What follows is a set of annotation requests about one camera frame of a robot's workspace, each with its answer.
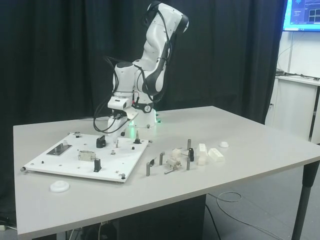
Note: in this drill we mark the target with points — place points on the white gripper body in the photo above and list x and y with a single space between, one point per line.
123 125

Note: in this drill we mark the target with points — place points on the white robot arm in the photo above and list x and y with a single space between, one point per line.
155 50

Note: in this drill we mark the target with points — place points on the small white peg holder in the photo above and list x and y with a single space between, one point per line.
176 153

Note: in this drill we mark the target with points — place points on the small black plug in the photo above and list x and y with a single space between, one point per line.
151 162

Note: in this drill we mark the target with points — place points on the clear Ethernet plug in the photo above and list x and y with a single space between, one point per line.
173 163

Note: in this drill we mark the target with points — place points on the white task board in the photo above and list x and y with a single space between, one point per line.
75 170

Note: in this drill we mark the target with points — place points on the black D-SUB plug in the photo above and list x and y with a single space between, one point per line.
191 153

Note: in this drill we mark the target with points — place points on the white plug holder block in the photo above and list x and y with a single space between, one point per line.
216 155
202 150

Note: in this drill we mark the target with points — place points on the white large gear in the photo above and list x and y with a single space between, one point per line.
59 186

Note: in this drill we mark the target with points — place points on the black curtain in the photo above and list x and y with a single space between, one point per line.
62 50

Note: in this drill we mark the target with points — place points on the white small gear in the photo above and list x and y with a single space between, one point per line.
223 144

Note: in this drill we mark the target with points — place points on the white cabinet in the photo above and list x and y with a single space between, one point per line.
292 107

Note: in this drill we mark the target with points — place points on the dark table leg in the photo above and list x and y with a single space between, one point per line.
306 190

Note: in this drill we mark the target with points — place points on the blue screen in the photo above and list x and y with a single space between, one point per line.
302 15

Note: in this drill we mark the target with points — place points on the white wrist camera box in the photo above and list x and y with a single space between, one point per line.
117 103

